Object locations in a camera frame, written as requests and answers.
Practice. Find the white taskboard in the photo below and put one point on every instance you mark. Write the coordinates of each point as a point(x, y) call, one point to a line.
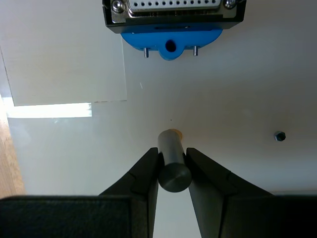
point(223, 86)

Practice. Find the steel 16mm cylinder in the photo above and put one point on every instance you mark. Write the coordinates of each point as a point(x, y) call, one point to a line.
point(173, 158)

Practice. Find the small black hex screw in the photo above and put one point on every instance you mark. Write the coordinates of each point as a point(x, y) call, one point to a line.
point(280, 136)

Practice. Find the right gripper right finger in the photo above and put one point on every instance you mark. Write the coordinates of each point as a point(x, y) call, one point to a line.
point(210, 188)

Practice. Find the D-sub connector on blue mount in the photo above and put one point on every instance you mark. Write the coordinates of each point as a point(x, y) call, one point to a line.
point(148, 37)

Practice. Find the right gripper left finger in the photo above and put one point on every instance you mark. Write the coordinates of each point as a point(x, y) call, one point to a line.
point(143, 188)

